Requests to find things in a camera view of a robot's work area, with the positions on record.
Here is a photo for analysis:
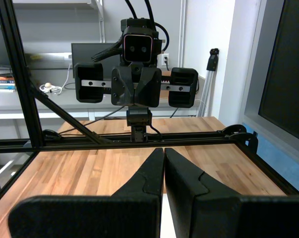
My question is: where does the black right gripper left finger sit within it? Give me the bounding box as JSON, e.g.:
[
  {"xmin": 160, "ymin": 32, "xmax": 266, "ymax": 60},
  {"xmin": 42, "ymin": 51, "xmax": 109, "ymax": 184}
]
[{"xmin": 8, "ymin": 148, "xmax": 164, "ymax": 238}]

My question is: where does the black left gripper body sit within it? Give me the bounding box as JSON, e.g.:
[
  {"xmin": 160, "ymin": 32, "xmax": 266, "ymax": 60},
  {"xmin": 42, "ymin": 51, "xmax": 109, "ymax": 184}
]
[{"xmin": 74, "ymin": 62, "xmax": 199, "ymax": 109}]

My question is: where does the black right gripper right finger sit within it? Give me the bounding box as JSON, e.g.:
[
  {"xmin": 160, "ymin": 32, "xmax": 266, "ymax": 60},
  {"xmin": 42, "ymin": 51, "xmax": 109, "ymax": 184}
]
[{"xmin": 164, "ymin": 148, "xmax": 299, "ymax": 238}]

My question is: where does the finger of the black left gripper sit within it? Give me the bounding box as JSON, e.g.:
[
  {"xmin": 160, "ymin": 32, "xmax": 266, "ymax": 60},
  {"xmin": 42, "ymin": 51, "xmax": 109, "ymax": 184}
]
[
  {"xmin": 111, "ymin": 67, "xmax": 135, "ymax": 107},
  {"xmin": 134, "ymin": 67, "xmax": 162, "ymax": 108}
]

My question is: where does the dark computer monitor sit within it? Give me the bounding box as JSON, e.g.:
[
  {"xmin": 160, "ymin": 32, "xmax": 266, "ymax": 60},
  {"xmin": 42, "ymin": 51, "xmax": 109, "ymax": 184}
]
[{"xmin": 70, "ymin": 42, "xmax": 123, "ymax": 73}]

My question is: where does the white task board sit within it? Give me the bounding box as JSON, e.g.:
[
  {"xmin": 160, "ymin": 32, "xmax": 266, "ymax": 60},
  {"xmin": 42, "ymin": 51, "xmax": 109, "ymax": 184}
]
[{"xmin": 160, "ymin": 194, "xmax": 177, "ymax": 238}]

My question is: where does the black and silver tripod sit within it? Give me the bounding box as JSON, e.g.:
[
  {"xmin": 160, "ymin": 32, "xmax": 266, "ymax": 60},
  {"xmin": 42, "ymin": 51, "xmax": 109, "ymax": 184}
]
[{"xmin": 198, "ymin": 48, "xmax": 220, "ymax": 118}]

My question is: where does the white desk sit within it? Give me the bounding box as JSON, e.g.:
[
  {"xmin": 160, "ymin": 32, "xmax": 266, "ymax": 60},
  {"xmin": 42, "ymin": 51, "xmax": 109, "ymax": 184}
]
[{"xmin": 0, "ymin": 91, "xmax": 207, "ymax": 121}]

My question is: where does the stack of books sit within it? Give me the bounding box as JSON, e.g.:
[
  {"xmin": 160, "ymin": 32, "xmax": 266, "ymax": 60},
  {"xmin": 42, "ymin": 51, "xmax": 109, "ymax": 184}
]
[{"xmin": 0, "ymin": 75, "xmax": 16, "ymax": 93}]

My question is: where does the white desk cable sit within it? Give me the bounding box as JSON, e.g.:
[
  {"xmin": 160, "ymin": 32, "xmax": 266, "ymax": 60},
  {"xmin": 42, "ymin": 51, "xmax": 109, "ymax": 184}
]
[{"xmin": 39, "ymin": 81, "xmax": 73, "ymax": 95}]

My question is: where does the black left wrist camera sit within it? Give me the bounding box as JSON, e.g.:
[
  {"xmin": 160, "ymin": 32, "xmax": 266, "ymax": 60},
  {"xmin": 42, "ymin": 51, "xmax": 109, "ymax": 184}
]
[{"xmin": 121, "ymin": 27, "xmax": 158, "ymax": 64}]

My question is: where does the black aluminium frame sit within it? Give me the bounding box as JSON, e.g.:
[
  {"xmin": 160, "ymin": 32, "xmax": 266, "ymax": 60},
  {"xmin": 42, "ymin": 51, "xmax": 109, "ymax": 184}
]
[{"xmin": 0, "ymin": 0, "xmax": 299, "ymax": 208}]

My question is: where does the white wall shelf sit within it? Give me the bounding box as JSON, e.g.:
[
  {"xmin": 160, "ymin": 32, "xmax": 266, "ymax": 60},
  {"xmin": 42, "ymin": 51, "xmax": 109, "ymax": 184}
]
[{"xmin": 0, "ymin": 0, "xmax": 106, "ymax": 71}]

